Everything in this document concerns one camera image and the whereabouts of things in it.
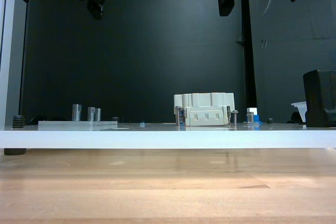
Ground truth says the beige HAN10E hub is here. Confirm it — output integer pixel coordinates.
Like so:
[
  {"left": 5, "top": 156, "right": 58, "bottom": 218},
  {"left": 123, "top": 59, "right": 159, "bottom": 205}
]
[{"left": 173, "top": 92, "right": 235, "bottom": 127}]

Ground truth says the black connector block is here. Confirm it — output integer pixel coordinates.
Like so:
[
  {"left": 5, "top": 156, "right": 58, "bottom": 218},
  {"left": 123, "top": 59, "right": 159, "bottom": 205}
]
[{"left": 302, "top": 69, "right": 336, "bottom": 127}]

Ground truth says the silver hub screw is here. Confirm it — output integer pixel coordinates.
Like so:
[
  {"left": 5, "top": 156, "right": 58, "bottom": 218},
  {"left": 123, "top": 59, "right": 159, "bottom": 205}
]
[{"left": 230, "top": 110, "right": 239, "bottom": 130}]

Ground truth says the black threaded bolt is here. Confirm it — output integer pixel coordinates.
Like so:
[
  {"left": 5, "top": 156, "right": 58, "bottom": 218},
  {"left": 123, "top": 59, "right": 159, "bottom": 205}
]
[{"left": 12, "top": 115, "right": 25, "bottom": 130}]

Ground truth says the white board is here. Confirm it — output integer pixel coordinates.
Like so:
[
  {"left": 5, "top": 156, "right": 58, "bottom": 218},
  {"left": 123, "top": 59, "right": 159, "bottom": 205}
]
[{"left": 0, "top": 123, "right": 336, "bottom": 149}]

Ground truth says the black rubber foot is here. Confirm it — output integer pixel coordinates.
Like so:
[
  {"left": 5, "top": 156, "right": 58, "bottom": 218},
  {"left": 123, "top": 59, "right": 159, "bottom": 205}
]
[{"left": 4, "top": 148, "right": 27, "bottom": 156}]

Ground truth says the black wall post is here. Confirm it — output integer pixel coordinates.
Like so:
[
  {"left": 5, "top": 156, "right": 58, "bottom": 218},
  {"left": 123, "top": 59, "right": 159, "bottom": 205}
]
[{"left": 236, "top": 0, "right": 257, "bottom": 130}]

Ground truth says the tall steel post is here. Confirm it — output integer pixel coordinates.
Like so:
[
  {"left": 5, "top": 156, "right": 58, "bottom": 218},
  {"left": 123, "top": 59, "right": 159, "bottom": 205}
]
[{"left": 72, "top": 104, "right": 82, "bottom": 122}]

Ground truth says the blue mount with white block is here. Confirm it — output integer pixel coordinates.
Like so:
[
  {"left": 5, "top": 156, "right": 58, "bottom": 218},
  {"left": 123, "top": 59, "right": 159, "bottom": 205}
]
[{"left": 245, "top": 107, "right": 263, "bottom": 126}]

